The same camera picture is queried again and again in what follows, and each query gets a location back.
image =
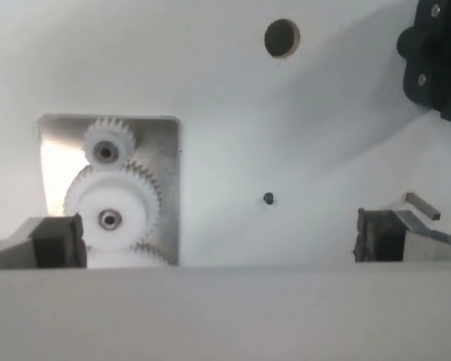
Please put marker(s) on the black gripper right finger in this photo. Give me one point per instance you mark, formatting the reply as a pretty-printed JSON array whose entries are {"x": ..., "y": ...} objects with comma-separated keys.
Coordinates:
[{"x": 379, "y": 237}]

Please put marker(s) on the white large gear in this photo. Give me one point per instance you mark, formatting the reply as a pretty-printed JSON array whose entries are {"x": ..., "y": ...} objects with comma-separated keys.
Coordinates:
[{"x": 112, "y": 203}]

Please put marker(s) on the small black screw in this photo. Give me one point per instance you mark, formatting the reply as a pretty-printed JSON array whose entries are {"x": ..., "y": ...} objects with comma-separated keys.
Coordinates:
[{"x": 268, "y": 198}]

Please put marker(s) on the white task board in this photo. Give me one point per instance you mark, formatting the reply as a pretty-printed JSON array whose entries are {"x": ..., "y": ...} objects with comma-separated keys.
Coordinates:
[{"x": 229, "y": 131}]

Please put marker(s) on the small metal square rod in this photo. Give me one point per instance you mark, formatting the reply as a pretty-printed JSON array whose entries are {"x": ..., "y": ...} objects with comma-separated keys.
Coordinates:
[{"x": 422, "y": 205}]

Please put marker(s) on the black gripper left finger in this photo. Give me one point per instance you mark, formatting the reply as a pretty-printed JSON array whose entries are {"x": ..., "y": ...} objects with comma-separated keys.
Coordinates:
[{"x": 56, "y": 240}]

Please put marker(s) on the white medium gear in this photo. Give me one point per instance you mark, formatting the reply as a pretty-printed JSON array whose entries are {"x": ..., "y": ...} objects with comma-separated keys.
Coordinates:
[{"x": 150, "y": 255}]

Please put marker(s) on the white small gear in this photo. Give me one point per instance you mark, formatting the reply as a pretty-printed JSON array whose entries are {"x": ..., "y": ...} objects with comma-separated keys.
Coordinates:
[{"x": 105, "y": 150}]

